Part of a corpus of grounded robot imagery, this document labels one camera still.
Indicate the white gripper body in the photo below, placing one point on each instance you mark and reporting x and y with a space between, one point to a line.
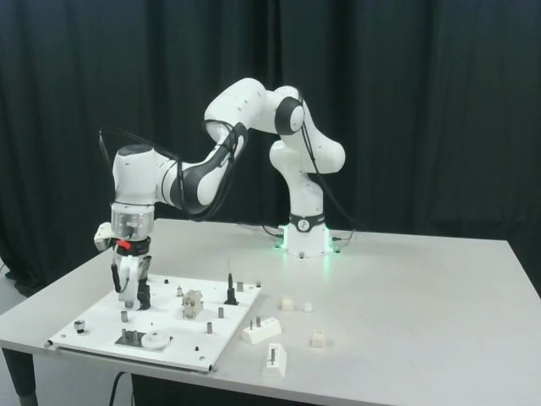
128 275

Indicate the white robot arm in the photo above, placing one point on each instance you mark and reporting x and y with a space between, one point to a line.
236 105

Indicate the white large gear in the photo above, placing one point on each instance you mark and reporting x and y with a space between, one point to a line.
155 339

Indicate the black D-SUB plug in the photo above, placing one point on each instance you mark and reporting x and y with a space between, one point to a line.
144 296

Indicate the metal BNC plug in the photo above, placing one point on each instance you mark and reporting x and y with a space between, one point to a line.
179 292

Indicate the beige Ethernet connector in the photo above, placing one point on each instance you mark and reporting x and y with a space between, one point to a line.
192 303

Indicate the round knurled metal plug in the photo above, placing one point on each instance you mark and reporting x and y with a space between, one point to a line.
79 327

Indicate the white task board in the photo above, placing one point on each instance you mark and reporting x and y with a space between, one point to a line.
169 334

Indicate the white peg holder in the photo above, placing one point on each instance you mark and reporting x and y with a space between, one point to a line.
262 333
274 365

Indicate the black table leg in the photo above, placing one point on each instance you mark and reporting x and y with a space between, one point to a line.
14 376

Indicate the black curtain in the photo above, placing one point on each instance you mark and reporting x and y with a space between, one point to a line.
84 63

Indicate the small white wrist camera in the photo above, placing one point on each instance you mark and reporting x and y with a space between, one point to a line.
103 237

